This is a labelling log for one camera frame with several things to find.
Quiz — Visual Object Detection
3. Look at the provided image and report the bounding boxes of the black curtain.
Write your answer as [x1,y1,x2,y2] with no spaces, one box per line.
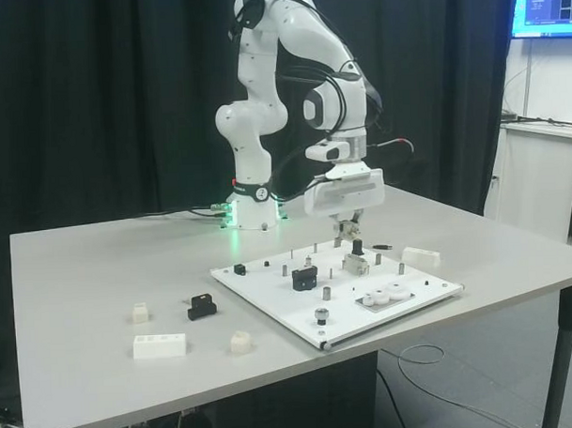
[0,0,533,422]

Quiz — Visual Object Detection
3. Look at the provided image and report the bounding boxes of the blue screen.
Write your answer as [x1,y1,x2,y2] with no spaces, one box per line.
[510,0,572,40]

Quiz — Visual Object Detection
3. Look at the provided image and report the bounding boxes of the white holder block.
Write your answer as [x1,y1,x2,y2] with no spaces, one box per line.
[400,245,442,269]

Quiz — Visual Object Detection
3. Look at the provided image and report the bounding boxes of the grey floor cable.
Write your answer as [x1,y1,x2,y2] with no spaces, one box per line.
[375,337,551,428]

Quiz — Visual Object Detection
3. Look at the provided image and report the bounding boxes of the black box under table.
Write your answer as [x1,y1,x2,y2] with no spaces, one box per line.
[192,350,382,428]

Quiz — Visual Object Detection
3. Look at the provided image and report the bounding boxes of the black table leg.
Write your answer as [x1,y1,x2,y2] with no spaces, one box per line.
[535,285,572,428]

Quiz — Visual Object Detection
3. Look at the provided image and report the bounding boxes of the small white round holder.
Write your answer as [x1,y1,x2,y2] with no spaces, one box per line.
[229,330,254,354]

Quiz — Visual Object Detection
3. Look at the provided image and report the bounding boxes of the white large gear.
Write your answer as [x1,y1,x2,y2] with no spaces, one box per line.
[385,282,410,304]

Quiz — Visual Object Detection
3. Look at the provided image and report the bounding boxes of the black D-SUB socket block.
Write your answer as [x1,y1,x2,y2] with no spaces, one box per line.
[290,265,319,292]

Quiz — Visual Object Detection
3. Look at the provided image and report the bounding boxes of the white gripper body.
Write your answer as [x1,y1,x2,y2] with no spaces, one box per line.
[301,168,388,221]

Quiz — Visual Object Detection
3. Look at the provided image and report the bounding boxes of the white cabinet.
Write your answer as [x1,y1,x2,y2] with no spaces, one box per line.
[479,117,572,254]

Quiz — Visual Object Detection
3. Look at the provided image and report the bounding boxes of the long white holder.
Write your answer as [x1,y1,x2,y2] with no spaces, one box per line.
[131,331,188,359]

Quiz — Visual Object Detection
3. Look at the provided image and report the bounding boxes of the black D-SUB plug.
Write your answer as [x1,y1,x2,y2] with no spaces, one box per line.
[184,294,219,323]

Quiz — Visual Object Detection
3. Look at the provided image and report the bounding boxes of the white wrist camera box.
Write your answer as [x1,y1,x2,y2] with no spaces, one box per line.
[303,142,351,162]

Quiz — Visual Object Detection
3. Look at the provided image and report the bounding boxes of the white task board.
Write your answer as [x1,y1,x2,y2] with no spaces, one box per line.
[209,235,469,356]

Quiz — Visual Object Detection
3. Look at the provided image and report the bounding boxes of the black cable to gripper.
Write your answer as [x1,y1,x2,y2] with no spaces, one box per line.
[267,141,336,205]

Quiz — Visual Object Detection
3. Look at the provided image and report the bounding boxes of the black cables at foot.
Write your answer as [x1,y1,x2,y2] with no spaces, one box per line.
[185,203,233,222]

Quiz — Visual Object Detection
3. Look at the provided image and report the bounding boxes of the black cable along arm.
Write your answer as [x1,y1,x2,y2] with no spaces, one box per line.
[225,0,386,142]

